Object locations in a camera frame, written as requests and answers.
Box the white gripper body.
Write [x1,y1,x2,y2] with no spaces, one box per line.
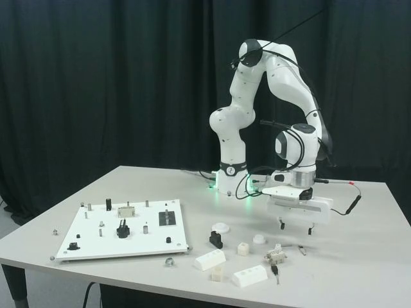
[268,195,333,225]

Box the white long peg holder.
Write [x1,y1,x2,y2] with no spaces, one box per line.
[192,250,227,272]
[231,265,269,287]

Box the clear Ethernet plug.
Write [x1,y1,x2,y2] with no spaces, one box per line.
[284,243,308,257]

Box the beige metal waterproof plug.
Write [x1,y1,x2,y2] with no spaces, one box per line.
[265,248,283,264]

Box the flat white mounting plate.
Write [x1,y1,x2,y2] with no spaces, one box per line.
[261,185,304,197]

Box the white large gear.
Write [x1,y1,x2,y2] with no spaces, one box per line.
[211,221,231,234]

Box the black D-SUB plug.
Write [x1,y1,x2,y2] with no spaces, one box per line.
[208,226,225,250]

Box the white task board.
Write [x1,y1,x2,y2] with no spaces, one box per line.
[55,199,190,264]

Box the black curtain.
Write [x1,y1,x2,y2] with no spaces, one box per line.
[0,0,411,223]

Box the black table leg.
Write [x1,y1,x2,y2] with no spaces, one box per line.
[0,263,27,308]

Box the thin black rod on wire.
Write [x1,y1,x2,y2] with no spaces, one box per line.
[314,178,363,216]

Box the silver wrist ring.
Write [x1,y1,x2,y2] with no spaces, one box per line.
[290,169,315,189]

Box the small white camera box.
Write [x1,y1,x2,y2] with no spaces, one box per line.
[271,172,293,185]

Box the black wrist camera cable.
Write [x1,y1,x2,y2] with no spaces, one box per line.
[235,165,274,200]

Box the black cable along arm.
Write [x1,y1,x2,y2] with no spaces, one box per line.
[261,47,335,167]

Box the thin black overhead cable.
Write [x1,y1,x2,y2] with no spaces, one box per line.
[231,0,331,70]

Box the black floor cable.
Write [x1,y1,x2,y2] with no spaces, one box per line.
[85,281,101,308]

